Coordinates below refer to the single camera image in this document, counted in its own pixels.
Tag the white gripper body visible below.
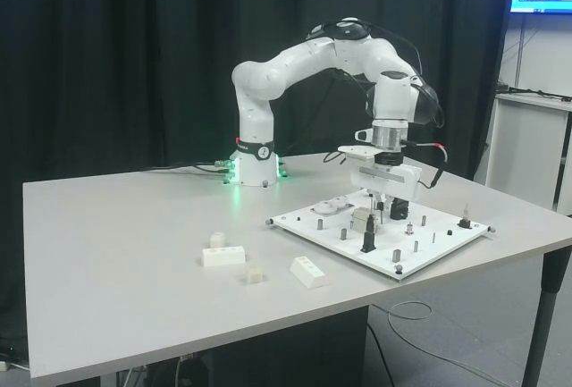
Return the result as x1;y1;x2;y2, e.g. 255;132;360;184
349;162;423;201

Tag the long white peg holder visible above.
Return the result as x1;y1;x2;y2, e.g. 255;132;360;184
201;245;249;268
289;254;332;290

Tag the black D-SUB plug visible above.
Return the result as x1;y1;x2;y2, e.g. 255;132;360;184
389;198;410;221

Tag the black USB plug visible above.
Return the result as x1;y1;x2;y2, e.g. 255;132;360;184
359;213;377;255

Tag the white task board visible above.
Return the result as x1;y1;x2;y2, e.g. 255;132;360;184
265;191;498;282

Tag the white cabinet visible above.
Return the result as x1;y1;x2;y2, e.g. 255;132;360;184
484;91;572;217

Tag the black control cabinet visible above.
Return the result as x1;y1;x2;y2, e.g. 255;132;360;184
114;304;371;387

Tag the dark grey table leg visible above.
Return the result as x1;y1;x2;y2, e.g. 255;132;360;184
521;250;562;387

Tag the black curtain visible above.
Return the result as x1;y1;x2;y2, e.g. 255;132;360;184
0;0;511;355

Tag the silver flange ring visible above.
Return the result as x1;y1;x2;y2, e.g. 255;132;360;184
370;123;408;154

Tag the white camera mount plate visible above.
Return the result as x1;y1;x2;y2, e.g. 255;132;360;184
337;144;381;159

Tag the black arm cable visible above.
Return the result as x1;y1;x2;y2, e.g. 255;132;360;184
306;19;448;169

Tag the grey floor cable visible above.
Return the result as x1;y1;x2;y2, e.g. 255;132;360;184
385;299;533;387

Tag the black floor cable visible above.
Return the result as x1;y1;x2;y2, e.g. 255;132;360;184
366;323;401;387

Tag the black base cable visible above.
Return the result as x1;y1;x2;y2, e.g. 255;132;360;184
151;159;236;175

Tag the thin black cable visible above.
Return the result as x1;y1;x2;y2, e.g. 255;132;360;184
494;83;572;103

